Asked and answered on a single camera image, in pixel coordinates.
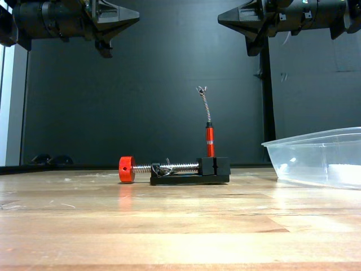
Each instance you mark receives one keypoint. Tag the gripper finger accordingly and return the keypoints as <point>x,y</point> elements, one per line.
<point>239,15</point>
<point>112,28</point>
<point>127,15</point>
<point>251,29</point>

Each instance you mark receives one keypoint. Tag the clear plastic tub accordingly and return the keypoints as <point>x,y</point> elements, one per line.
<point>299,158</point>

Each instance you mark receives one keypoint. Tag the black vise with red knob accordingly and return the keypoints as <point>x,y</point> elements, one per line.
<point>214,169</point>

